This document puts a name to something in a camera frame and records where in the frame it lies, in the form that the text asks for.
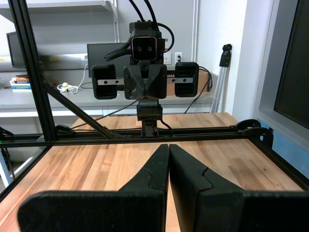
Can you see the black desktop monitor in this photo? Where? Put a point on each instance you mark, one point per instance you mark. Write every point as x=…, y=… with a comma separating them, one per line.
x=103, y=54
x=14, y=48

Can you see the silver tripod black head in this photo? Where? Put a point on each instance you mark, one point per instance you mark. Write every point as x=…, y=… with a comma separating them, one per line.
x=224, y=58

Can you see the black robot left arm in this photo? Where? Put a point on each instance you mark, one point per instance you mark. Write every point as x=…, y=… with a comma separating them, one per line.
x=149, y=111

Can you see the long white desk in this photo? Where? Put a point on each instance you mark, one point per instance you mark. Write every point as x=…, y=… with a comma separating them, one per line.
x=72, y=101

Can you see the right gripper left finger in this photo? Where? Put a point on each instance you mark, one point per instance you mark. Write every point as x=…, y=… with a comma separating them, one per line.
x=96, y=210

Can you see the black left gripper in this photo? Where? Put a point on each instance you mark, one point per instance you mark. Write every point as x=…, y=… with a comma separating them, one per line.
x=106, y=93

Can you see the cardboard box on desk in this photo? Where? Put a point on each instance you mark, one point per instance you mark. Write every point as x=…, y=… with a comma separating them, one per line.
x=204, y=82

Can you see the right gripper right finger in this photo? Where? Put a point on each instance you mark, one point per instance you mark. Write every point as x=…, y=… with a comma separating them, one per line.
x=241, y=212

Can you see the black aluminium frame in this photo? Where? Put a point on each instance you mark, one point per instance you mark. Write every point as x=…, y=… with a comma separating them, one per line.
x=33, y=72

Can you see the grey wall shelf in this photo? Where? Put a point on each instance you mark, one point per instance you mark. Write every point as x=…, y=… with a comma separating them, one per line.
x=60, y=7

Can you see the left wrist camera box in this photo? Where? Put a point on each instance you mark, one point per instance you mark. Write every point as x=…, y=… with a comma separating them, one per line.
x=144, y=48

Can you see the white wall outlet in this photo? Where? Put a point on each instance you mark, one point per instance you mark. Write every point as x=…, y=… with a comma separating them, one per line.
x=168, y=59
x=178, y=57

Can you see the stack of books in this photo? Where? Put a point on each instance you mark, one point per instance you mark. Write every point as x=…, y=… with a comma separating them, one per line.
x=20, y=84

